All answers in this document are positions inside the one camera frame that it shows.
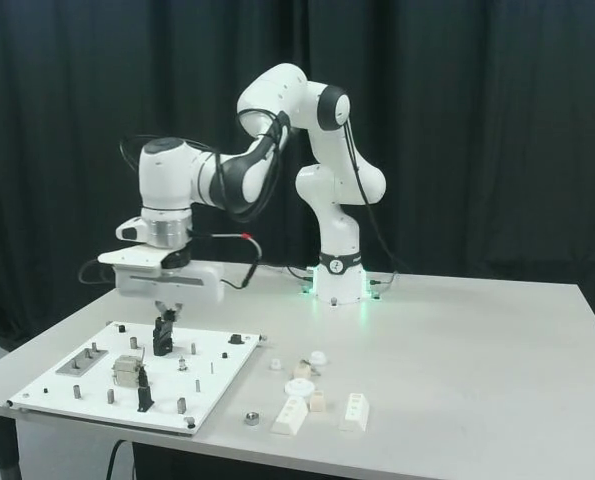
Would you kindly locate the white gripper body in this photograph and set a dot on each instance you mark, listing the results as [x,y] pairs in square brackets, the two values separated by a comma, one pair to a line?
[177,287]

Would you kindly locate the beige waterproof plug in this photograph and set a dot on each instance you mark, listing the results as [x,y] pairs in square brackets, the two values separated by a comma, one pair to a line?
[123,372]

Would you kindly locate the white medium gear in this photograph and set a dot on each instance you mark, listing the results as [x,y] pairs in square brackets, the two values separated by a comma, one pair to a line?
[318,358]

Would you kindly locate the metal BNC plug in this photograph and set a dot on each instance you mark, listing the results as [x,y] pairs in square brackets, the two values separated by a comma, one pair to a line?
[181,364]

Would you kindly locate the black USB plug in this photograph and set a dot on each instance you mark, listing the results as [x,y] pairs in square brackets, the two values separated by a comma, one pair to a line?
[144,395]

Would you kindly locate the large metal square peg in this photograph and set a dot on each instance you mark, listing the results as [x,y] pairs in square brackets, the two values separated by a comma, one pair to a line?
[181,405]

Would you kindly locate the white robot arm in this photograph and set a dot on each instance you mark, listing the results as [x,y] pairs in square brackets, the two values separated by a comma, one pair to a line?
[327,200]

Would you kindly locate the small beige holder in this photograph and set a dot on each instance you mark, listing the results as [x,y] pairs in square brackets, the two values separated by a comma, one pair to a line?
[317,402]
[302,372]

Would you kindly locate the black D-SUB plug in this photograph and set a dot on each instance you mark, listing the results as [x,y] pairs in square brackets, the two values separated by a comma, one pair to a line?
[162,342]

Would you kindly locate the metal bolt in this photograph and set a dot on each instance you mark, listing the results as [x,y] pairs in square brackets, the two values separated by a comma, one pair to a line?
[250,418]

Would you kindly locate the long white peg holder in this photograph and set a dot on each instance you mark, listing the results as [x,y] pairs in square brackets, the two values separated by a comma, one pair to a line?
[289,417]
[353,412]

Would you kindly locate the white large gear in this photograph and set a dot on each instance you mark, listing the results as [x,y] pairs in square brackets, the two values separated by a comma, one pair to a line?
[299,388]

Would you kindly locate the black curtains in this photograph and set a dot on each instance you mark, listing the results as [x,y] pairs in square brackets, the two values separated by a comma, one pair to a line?
[477,125]

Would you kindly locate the black box under table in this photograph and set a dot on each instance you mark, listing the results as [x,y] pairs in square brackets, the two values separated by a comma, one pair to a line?
[177,465]

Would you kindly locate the white task board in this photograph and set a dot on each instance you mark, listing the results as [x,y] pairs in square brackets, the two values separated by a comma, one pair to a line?
[167,380]

